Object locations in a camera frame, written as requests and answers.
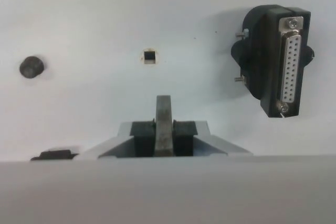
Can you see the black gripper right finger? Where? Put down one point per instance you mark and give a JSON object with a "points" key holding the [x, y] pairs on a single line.
{"points": [[183, 134]]}

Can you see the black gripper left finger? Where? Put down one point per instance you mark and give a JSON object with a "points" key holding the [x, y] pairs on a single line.
{"points": [[141, 134]]}

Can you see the metal square peg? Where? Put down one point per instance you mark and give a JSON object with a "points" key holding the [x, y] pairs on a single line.
{"points": [[163, 127]]}

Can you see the white task board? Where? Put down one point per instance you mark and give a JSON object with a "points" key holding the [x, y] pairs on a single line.
{"points": [[105, 24]]}

